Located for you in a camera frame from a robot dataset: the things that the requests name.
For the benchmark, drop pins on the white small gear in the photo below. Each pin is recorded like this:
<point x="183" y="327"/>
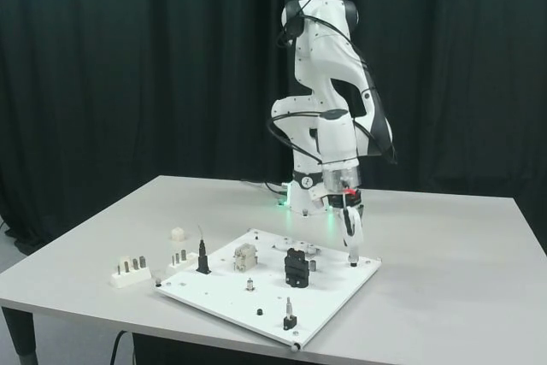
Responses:
<point x="313" y="249"/>

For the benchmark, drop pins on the white square peg holder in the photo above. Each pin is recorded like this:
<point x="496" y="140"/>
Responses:
<point x="128" y="280"/>

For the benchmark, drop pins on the large metal round peg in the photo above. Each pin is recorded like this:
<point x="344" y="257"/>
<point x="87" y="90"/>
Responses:
<point x="183" y="255"/>

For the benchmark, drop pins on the white task board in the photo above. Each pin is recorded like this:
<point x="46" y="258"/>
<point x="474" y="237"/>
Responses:
<point x="239" y="296"/>

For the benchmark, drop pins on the medium metal square peg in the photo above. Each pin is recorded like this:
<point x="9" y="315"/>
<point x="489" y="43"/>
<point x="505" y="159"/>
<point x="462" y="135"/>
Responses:
<point x="135" y="264"/>

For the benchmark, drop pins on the white round peg holder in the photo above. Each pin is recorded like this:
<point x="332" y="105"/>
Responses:
<point x="179" y="266"/>

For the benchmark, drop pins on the dark table leg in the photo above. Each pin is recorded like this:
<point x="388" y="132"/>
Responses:
<point x="17" y="335"/>

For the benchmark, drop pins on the small metal knob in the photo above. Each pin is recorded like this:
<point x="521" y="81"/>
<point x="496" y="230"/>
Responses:
<point x="158" y="281"/>

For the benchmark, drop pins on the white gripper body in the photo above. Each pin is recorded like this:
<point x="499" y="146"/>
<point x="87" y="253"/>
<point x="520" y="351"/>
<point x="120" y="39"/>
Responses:
<point x="353" y="228"/>

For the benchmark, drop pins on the black curtain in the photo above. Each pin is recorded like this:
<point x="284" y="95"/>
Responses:
<point x="128" y="61"/>

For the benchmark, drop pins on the metal BNC plug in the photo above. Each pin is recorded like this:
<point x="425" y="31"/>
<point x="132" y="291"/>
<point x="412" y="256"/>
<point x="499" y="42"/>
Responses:
<point x="248" y="285"/>

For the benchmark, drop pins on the white large gear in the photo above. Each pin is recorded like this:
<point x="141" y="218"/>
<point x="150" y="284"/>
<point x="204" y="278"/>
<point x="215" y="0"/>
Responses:
<point x="283" y="246"/>

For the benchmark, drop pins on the large metal square peg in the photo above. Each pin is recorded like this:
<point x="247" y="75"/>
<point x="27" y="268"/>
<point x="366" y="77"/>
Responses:
<point x="142" y="262"/>

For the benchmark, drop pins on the black D-SUB plug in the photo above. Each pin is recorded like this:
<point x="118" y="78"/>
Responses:
<point x="296" y="269"/>

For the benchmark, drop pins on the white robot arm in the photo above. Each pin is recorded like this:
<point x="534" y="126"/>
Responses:
<point x="329" y="66"/>

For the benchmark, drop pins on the beige connector block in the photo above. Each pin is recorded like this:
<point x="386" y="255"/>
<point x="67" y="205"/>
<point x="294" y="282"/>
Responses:
<point x="242" y="259"/>

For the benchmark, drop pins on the short metal peg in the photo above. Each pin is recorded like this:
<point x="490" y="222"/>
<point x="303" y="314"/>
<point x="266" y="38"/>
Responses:
<point x="313" y="265"/>

